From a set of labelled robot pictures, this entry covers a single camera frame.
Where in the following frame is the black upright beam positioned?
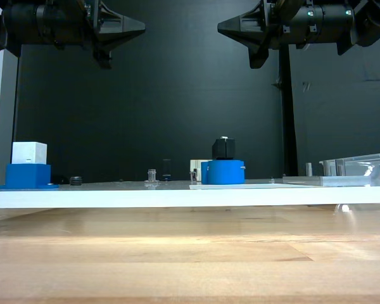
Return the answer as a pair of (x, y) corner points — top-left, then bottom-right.
(271, 47), (300, 177)

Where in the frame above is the black block with silver screw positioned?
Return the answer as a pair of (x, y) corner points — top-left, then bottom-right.
(211, 136), (236, 160)

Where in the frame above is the white cube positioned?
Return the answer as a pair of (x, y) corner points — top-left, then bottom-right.
(11, 141), (48, 165)

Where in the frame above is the blue round holder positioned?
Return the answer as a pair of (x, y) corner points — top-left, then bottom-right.
(201, 160), (246, 186)

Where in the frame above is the beige connector housing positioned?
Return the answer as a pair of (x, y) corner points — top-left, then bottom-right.
(189, 159), (210, 184)

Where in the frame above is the small black socket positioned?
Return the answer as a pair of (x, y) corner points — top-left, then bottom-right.
(161, 158), (172, 184)

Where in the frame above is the grey metal bar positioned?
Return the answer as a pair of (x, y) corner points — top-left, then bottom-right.
(282, 175), (323, 186)

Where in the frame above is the clear plastic tub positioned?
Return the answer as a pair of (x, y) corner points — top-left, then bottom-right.
(319, 151), (380, 190)

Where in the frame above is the blue square holder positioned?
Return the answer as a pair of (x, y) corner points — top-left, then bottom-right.
(0, 163), (60, 190)

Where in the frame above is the white board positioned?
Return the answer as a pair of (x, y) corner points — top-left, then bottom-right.
(0, 182), (380, 210)

